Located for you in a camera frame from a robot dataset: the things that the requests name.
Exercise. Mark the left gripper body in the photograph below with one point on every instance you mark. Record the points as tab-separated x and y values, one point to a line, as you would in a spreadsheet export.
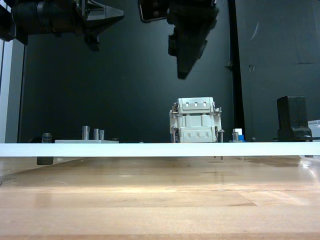
90	15

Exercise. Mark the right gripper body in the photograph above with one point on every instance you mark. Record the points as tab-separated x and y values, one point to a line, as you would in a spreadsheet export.
192	3

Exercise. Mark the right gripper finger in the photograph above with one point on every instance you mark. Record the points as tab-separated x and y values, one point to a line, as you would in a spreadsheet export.
190	37

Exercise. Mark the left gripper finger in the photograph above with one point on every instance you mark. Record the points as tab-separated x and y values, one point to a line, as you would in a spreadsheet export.
113	13

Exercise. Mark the beige connector top half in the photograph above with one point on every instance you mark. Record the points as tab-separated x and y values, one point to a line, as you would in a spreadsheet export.
196	105

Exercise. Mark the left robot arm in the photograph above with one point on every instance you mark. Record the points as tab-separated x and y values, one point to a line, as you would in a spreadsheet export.
45	17

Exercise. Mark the beige many-pin connector base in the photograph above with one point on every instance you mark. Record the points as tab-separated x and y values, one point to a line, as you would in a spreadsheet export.
197	135

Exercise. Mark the clear plastic container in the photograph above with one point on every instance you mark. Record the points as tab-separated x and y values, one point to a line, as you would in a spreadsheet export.
315	127

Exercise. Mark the small pale fitting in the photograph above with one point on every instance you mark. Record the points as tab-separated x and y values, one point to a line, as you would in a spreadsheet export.
237	132

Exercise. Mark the small blue socket block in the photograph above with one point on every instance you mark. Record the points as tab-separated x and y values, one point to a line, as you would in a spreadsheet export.
242	138

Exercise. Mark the white task board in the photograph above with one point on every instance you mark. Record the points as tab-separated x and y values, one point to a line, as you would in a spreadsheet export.
160	149

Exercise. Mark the short steel peg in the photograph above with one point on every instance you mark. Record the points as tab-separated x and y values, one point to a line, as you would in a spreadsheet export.
96	134
101	135
86	132

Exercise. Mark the grey metal plate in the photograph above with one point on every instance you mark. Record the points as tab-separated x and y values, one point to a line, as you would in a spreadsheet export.
75	141

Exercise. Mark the black block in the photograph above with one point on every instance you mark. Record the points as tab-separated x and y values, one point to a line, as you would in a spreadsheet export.
292	115

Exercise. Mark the threaded stud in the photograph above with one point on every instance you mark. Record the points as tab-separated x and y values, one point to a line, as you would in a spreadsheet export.
47	138

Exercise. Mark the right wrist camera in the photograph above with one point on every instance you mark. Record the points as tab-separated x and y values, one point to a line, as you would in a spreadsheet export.
152	11

